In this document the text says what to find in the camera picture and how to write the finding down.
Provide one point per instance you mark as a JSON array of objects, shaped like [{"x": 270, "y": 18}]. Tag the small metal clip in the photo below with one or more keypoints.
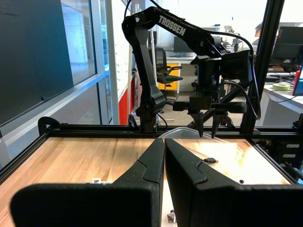
[{"x": 171, "y": 216}]

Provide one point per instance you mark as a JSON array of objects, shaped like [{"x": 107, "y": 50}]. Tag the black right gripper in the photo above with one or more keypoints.
[{"x": 209, "y": 75}]

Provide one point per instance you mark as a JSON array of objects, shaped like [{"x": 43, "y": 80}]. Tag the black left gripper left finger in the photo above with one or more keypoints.
[{"x": 94, "y": 205}]

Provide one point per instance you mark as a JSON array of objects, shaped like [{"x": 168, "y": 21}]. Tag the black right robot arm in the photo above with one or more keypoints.
[{"x": 170, "y": 23}]

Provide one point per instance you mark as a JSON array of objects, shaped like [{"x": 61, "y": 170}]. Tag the clear plastic tub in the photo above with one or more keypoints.
[{"x": 180, "y": 132}]

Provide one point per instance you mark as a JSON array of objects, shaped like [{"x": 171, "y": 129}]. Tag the black metal frame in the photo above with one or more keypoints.
[{"x": 94, "y": 128}]

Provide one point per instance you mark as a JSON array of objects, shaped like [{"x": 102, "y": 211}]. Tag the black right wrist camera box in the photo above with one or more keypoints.
[{"x": 200, "y": 101}]

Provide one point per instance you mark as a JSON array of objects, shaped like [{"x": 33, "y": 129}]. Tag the yellow cabinet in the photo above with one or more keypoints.
[{"x": 171, "y": 81}]

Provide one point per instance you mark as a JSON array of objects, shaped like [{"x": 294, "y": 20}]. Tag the green tape roll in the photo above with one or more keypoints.
[{"x": 281, "y": 86}]

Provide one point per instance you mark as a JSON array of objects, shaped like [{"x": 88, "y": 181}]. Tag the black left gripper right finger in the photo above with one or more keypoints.
[{"x": 236, "y": 205}]

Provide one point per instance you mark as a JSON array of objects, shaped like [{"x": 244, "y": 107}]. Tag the large black monitor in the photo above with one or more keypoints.
[{"x": 290, "y": 45}]

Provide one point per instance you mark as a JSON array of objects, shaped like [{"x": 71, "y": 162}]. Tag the small black monitor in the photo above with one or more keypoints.
[{"x": 183, "y": 45}]

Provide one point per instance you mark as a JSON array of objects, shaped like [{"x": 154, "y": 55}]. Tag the black office chair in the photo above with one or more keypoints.
[{"x": 161, "y": 59}]

